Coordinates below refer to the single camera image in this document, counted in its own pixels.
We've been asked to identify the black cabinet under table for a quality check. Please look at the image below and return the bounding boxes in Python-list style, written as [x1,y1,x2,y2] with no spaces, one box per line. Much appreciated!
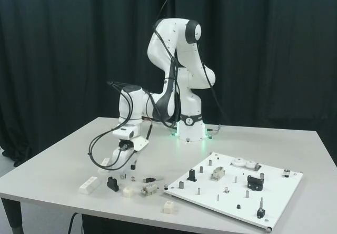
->
[81,213,190,234]

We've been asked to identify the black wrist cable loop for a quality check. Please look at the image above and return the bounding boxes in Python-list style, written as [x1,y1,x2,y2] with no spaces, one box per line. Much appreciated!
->
[87,124,127,170]

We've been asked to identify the black USB plug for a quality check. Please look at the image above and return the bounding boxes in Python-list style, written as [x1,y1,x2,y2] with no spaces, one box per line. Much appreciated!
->
[143,176,164,184]

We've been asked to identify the black cable under table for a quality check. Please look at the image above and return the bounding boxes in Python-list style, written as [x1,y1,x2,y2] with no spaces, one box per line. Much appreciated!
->
[68,212,81,234]

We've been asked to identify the black D-SUB plug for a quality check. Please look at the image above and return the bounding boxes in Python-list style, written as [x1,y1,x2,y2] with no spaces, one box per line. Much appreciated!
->
[106,176,120,193]

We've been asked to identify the long white peg holder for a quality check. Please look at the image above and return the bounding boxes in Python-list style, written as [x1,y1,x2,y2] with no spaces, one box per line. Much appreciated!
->
[78,175,103,194]
[97,157,112,174]

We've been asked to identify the white cube plug holder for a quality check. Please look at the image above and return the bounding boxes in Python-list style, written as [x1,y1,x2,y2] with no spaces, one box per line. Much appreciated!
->
[161,201,175,215]
[123,186,136,199]

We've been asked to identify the beige metal connector plug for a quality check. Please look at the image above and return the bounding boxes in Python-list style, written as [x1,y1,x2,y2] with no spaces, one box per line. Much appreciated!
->
[141,183,156,194]

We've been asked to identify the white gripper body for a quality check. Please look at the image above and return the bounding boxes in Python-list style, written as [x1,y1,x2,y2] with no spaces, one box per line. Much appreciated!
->
[111,146,138,170]

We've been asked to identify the dark table leg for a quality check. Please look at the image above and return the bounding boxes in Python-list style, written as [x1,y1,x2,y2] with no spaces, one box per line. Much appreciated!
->
[1,197,21,234]

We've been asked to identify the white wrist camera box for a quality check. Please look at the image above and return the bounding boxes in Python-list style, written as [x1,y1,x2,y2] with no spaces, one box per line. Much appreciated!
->
[112,128,137,141]

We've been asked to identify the white task board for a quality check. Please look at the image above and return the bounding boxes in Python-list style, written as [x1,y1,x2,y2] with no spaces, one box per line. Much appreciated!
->
[163,151,304,230]

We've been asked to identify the black curtains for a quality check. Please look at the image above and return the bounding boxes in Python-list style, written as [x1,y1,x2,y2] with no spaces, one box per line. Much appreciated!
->
[0,0,337,168]

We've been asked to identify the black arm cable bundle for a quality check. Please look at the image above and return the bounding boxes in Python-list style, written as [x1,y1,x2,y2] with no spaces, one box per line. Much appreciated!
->
[106,0,185,129]

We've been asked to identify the thin black rod on wire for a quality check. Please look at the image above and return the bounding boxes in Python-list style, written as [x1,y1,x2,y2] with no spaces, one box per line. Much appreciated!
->
[146,120,154,141]

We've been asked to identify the flat white mounting plate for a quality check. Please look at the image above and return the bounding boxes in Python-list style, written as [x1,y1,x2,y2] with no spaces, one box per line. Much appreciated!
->
[131,135,149,152]

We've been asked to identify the black cable beside arm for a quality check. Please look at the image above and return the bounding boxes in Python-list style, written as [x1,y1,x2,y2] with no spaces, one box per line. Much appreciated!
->
[194,41,226,138]

